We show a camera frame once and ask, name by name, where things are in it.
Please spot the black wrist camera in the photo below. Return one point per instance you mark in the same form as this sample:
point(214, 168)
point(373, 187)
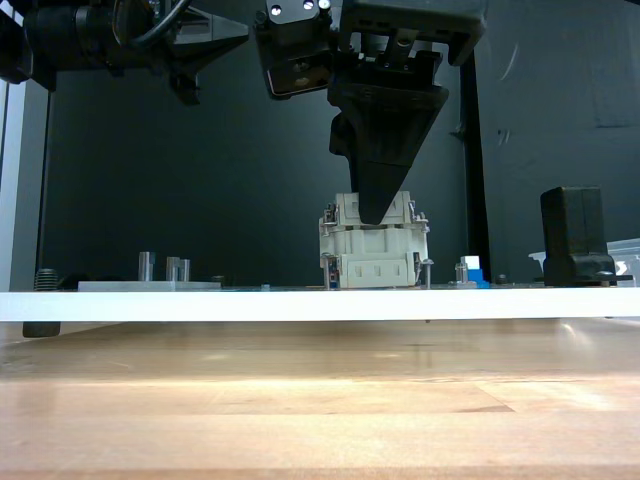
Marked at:
point(295, 55)

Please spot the black vertical beam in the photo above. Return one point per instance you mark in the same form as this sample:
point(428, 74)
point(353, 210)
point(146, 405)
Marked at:
point(475, 200)

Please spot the silver forked metal post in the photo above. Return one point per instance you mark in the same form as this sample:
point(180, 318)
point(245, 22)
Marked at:
point(172, 270)

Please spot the black threaded standoff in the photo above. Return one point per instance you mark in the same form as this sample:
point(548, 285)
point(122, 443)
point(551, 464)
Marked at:
point(46, 280)

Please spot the blue and white connector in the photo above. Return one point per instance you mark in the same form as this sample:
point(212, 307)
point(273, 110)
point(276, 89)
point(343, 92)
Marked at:
point(475, 277)

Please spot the beige HAN10E connector insert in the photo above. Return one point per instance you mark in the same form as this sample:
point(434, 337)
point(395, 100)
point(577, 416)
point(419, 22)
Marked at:
point(346, 207)

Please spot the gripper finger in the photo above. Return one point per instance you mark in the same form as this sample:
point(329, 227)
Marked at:
point(387, 130)
point(210, 35)

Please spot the black rubber foot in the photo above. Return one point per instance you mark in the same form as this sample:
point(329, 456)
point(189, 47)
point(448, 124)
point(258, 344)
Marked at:
point(41, 328)

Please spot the black screw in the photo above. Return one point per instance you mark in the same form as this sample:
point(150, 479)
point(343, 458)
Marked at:
point(501, 278)
point(218, 278)

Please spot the white task board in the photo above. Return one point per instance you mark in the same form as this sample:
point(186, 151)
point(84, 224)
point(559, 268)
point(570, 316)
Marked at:
point(300, 305)

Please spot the tall black connector housing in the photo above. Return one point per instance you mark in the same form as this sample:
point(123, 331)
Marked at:
point(572, 225)

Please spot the beige connector socket base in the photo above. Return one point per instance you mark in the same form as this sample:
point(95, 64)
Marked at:
point(372, 270)

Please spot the grey metal plate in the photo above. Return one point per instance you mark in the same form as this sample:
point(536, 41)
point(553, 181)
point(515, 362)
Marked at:
point(125, 285)

